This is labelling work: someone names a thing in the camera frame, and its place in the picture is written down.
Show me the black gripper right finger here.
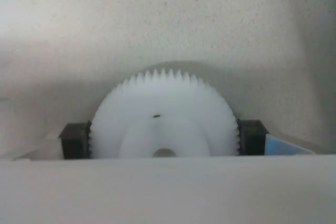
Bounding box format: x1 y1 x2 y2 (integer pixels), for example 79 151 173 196
237 119 315 156

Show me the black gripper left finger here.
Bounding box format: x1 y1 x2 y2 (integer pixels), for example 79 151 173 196
13 121 92 161

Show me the white large gear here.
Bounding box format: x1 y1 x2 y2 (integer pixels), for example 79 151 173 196
89 68 241 159

